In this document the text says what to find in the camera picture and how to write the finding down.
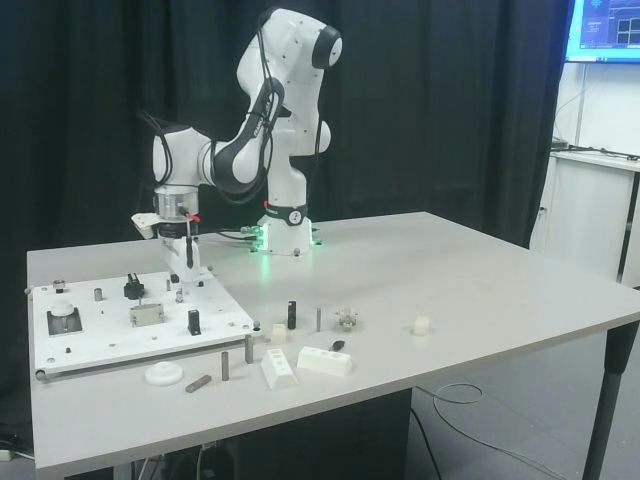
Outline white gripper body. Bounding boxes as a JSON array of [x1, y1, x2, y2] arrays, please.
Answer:
[[158, 234, 204, 285]]

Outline black plug with clip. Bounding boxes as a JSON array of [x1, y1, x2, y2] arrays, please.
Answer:
[[121, 272, 147, 301]]

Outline flat white mounting plate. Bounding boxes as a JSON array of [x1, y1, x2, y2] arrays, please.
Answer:
[[130, 211, 163, 241]]

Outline white task board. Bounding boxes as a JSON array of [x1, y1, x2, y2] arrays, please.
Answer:
[[24, 263, 262, 384]]

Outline white large gear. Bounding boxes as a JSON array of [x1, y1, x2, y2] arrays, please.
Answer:
[[144, 363, 184, 388]]

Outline long white holder with holes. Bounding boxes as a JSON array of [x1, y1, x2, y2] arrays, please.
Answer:
[[296, 344, 354, 378]]

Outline small metal connector part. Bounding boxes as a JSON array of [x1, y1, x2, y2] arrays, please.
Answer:
[[333, 306, 362, 332]]

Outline black curtain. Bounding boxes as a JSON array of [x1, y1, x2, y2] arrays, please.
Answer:
[[0, 0, 572, 451]]

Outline white cabinet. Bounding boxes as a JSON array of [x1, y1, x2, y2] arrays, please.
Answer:
[[528, 148, 640, 290]]

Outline black table leg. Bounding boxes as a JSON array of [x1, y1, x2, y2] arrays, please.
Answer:
[[581, 318, 640, 480]]

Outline blue screen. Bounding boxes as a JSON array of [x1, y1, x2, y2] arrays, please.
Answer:
[[563, 0, 640, 65]]

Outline thin black rod on wire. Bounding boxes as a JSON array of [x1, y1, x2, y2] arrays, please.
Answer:
[[182, 211, 202, 270]]

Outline black base cables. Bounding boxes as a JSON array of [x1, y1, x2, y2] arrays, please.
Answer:
[[215, 225, 267, 246]]

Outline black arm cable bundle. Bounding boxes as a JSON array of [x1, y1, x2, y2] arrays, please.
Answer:
[[136, 19, 292, 205]]

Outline grey floor cable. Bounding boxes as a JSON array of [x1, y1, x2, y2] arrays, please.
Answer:
[[410, 382, 640, 477]]

